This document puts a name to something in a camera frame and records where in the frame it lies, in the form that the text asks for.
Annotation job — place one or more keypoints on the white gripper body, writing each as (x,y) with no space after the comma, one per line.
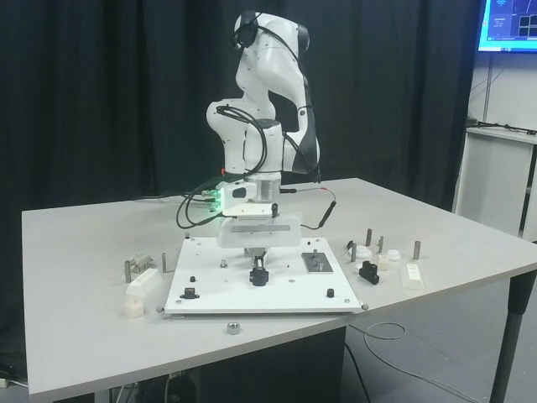
(258,238)

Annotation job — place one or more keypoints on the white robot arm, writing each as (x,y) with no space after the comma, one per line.
(268,63)

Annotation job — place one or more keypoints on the metal round peg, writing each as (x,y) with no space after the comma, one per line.
(164,263)
(369,237)
(126,271)
(417,250)
(353,252)

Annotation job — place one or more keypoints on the long white peg holder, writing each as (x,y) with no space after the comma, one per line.
(143,285)

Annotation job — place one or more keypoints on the metal square peg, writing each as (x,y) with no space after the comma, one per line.
(381,244)

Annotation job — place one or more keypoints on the metal BNC plug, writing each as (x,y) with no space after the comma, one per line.
(223,264)

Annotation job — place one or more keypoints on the white task board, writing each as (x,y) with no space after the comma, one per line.
(235,298)

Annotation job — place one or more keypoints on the metal nut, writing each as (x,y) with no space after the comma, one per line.
(232,328)

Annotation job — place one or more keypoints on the small Ethernet plug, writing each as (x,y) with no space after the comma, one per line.
(348,246)

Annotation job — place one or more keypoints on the white medium gear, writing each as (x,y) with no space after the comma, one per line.
(364,253)

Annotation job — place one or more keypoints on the black D-SUB plug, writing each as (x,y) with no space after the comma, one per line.
(369,273)

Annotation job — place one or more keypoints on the pale grey plug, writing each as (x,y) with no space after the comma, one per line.
(141,263)

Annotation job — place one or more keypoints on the white small gear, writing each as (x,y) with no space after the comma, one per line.
(393,255)

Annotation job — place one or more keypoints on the white large gear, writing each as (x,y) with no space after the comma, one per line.
(133,309)

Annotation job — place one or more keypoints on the black curtain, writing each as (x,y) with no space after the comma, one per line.
(105,84)

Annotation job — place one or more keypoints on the white cabinet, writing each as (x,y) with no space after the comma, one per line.
(495,184)

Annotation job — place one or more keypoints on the dark grey table leg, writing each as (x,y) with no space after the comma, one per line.
(514,327)

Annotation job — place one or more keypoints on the white power strip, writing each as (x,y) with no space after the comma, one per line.
(3,383)

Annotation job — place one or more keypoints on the blue screen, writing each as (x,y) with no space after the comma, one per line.
(509,25)

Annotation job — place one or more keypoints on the small white wrist camera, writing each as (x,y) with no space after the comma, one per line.
(239,191)

